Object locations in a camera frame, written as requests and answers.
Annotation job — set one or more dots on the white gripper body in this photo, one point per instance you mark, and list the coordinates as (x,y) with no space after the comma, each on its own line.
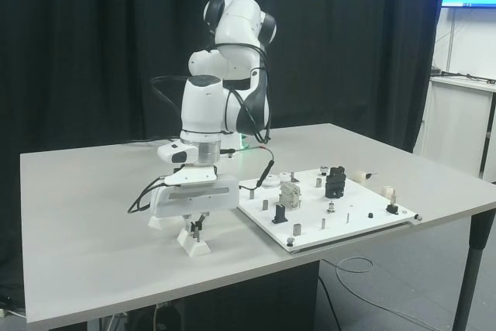
(193,203)

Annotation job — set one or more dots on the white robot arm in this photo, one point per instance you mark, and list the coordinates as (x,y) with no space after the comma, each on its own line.
(201,114)

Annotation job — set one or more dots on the white peg holder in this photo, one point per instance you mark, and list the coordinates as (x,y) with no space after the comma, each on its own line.
(193,247)

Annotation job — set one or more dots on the large metal square peg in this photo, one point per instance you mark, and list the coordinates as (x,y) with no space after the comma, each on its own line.
(297,229)

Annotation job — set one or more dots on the flat white mounting plate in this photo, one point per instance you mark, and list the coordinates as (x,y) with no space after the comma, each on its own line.
(193,174)

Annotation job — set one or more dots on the black upright connector block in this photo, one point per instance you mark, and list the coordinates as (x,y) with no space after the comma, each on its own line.
(280,216)

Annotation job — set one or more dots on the black under-table cabinet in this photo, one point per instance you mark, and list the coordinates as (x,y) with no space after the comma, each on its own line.
(232,300)

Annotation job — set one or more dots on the white large gear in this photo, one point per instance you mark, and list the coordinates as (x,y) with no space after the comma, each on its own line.
(274,183)

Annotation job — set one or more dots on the white medium gear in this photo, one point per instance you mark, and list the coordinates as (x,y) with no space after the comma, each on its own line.
(284,176)

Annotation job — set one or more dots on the white task board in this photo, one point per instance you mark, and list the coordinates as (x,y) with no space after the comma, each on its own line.
(306,211)

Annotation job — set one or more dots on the small metal barrel plug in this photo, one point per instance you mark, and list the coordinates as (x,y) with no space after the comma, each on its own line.
(331,207)

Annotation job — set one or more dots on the black D-SUB plug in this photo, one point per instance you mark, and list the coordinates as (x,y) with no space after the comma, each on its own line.
(335,187)

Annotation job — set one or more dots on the small white plug holder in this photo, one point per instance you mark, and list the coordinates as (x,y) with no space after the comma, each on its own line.
(362,176)
(386,190)

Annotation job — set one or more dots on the black block with metal shaft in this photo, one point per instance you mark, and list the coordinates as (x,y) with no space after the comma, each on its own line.
(394,207)

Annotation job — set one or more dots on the black curtain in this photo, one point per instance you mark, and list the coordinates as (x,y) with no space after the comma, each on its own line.
(77,36)

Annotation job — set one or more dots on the white cabinet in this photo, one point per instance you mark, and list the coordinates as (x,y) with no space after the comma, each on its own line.
(453,125)

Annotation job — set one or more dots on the dark table leg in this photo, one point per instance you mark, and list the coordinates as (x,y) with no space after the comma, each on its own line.
(470,269)

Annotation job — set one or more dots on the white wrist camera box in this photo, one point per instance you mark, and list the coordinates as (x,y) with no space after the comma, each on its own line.
(174,151)

